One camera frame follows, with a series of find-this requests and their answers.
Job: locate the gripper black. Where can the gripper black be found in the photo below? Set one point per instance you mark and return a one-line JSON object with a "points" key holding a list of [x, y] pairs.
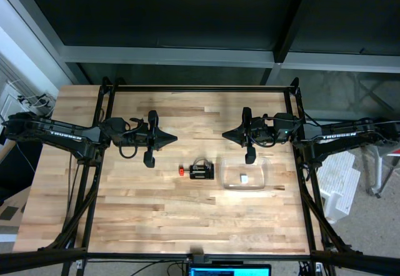
{"points": [[250, 155], [151, 155]]}

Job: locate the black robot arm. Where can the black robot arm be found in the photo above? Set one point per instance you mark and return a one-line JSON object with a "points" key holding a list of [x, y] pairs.
{"points": [[62, 134], [340, 135]]}

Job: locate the small white block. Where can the small white block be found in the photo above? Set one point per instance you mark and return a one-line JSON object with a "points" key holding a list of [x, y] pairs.
{"points": [[244, 178]]}

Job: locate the clear plastic tub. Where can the clear plastic tub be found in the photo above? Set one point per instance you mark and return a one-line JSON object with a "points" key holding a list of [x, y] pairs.
{"points": [[229, 183]]}

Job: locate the black vise with red knob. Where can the black vise with red knob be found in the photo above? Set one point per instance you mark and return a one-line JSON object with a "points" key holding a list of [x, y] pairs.
{"points": [[201, 174]]}

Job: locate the white stepped plastic block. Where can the white stepped plastic block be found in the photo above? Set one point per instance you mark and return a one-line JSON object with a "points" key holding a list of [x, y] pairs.
{"points": [[339, 188]]}

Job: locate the laptop screen with blue edge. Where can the laptop screen with blue edge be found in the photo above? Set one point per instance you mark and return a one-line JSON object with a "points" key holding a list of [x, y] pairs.
{"points": [[229, 270]]}

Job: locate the cardboard box with black patches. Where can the cardboard box with black patches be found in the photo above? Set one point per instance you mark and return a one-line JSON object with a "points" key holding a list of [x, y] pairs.
{"points": [[12, 213]]}

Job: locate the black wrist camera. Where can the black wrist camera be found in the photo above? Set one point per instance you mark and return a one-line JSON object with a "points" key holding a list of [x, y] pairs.
{"points": [[116, 127], [284, 127]]}

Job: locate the black metal frame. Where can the black metal frame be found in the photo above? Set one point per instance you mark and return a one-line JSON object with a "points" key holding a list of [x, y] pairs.
{"points": [[200, 87]]}

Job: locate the black table-level camera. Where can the black table-level camera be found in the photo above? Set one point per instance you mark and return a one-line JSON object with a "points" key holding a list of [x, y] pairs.
{"points": [[197, 255]]}

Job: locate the metal frame chair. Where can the metal frame chair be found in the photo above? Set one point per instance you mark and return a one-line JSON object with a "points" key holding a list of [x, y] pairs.
{"points": [[379, 166]]}

